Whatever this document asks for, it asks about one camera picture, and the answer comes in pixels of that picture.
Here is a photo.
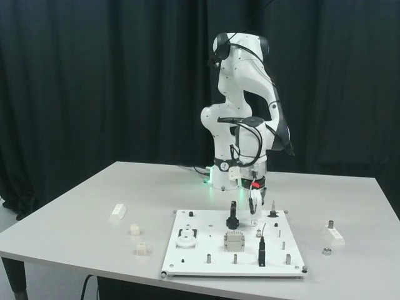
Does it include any thin black rod red tag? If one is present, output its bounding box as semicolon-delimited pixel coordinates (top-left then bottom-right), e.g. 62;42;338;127
248;174;262;215

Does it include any black USB plug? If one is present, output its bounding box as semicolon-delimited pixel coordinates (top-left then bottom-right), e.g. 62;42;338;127
257;222;268;268

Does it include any dark table leg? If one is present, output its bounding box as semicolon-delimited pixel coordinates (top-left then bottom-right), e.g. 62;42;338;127
1;257;26;300

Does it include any white task board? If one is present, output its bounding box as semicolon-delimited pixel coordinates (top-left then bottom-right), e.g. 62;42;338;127
160;208;309;278

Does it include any black floor cable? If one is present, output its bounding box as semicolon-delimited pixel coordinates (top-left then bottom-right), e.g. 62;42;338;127
81;274;95;300

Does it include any white long peg holder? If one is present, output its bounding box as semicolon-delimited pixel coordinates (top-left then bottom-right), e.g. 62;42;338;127
321;225;346;248

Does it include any metal D-SUB connector block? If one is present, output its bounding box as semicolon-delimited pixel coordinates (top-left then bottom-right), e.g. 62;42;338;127
222;231;245;253

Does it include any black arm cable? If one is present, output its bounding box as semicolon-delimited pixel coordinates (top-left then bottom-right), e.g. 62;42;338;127
208;40;296;188

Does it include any white large gear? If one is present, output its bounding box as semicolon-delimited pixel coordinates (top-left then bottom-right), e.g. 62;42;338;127
176;236;198;249

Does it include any black base cable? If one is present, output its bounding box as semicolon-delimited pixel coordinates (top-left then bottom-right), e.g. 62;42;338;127
177;164;211;176

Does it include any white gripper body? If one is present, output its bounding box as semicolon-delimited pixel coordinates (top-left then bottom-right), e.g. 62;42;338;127
249;187;267;216

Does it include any black waterproof plug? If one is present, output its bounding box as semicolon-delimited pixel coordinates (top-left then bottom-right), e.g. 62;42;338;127
225;201;240;229

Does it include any black curtain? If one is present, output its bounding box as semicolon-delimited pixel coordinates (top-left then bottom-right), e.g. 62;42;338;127
0;0;400;221

